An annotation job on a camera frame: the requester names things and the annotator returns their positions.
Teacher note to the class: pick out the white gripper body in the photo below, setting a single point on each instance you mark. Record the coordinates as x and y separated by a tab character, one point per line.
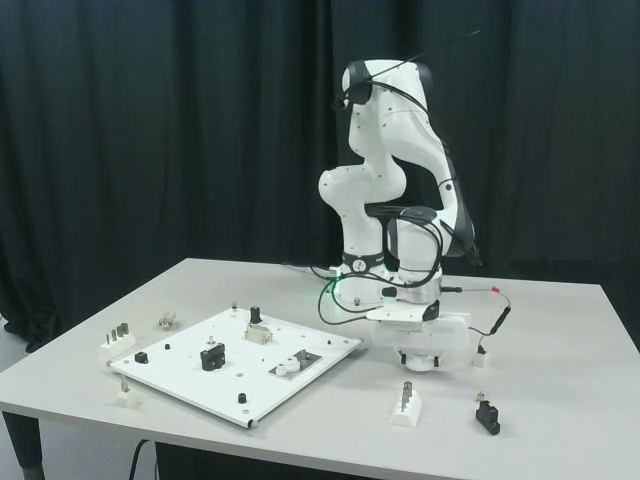
452	340

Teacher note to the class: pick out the white large gear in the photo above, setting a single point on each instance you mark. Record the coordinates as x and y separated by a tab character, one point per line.
420	365

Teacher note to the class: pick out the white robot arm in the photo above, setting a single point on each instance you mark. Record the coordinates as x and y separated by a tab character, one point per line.
380	150

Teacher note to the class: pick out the white medium gear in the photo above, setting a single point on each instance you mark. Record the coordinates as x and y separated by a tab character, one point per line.
293	362

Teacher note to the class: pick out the white small gear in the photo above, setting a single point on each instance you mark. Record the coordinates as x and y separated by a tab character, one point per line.
281	371

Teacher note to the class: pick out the metal large round peg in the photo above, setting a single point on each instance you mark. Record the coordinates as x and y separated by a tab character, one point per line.
409	390

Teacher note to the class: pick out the white small plug holder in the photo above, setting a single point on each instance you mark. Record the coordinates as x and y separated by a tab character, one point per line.
481	360

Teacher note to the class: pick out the white round peg holder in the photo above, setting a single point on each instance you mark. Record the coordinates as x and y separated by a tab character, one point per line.
407	415

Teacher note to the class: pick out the black D-SUB plug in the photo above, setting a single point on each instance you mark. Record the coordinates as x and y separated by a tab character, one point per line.
487	416

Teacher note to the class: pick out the black controller cabinet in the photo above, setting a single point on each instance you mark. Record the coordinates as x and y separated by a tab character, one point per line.
300	462

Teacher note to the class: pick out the white task board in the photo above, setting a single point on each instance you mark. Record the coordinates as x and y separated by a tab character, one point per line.
190	380

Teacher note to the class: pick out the white small bolt holder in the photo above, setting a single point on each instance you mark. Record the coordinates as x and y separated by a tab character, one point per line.
127	398

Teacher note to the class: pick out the metal large square peg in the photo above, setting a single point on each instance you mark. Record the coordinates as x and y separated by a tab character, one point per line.
125	331

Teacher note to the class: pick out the metal bolt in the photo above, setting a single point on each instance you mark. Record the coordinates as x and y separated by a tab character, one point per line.
123	386

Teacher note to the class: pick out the white square peg holder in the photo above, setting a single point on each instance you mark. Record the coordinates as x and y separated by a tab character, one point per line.
120	346

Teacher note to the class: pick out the metal medium square peg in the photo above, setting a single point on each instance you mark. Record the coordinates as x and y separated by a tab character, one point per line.
118	333

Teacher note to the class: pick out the black curtain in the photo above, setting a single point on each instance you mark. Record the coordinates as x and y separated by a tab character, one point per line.
150	125

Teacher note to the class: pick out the black table leg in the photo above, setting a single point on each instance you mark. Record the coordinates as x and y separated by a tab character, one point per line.
20	445

